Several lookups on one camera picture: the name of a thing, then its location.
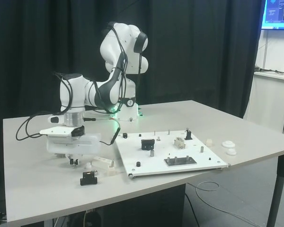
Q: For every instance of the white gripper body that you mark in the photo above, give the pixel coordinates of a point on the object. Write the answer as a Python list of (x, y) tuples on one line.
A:
[(85, 144)]

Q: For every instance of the metal BNC plug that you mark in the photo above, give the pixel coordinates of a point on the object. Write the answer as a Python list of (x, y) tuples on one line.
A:
[(73, 165)]

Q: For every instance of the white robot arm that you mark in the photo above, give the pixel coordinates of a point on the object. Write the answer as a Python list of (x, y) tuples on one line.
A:
[(117, 82)]

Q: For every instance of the metal bolt nut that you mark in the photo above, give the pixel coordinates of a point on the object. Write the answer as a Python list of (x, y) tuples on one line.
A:
[(95, 172)]

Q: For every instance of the black D-SUB plug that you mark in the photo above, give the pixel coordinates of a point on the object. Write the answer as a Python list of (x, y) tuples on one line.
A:
[(88, 179)]

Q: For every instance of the long white holder block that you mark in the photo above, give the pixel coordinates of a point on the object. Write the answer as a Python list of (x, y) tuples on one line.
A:
[(101, 162)]

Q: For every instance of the small white holder with peg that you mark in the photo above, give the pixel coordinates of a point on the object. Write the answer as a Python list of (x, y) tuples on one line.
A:
[(110, 171)]

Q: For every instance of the black box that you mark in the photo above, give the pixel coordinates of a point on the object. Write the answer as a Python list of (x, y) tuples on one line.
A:
[(144, 208)]

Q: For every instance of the white task board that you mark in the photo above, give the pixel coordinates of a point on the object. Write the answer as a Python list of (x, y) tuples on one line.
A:
[(175, 163)]

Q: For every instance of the black curtain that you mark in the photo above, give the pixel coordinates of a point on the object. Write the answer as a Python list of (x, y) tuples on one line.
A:
[(38, 47)]

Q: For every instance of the cream plastic block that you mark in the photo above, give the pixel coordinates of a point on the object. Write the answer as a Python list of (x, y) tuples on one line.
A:
[(209, 142)]

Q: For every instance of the white large gear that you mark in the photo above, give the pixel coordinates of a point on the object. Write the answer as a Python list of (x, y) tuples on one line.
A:
[(228, 144)]

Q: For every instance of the white medium gear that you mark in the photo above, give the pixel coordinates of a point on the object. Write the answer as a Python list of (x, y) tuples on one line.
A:
[(232, 152)]

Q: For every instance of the white cabinet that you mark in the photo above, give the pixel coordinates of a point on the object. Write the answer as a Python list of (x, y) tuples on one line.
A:
[(269, 101)]

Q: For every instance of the black table leg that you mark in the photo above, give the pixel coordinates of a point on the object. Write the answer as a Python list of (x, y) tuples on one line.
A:
[(278, 189)]

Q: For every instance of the blue screen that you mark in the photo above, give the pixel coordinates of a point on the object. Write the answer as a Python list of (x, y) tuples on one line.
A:
[(278, 14)]

